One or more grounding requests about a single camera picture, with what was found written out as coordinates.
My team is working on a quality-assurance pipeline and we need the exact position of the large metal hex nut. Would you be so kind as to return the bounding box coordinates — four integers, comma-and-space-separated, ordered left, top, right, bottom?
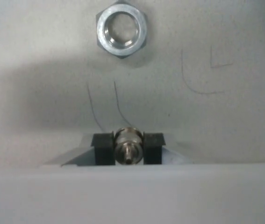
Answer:
96, 0, 149, 59

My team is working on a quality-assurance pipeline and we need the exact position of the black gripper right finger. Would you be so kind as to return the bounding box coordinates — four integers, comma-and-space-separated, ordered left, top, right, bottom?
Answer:
143, 132, 195, 166

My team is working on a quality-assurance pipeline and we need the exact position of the metal BNC plug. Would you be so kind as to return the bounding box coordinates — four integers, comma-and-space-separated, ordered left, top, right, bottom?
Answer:
113, 126, 145, 167

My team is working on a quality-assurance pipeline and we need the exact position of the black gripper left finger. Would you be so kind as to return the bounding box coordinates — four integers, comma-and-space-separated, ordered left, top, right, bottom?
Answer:
38, 132, 116, 168

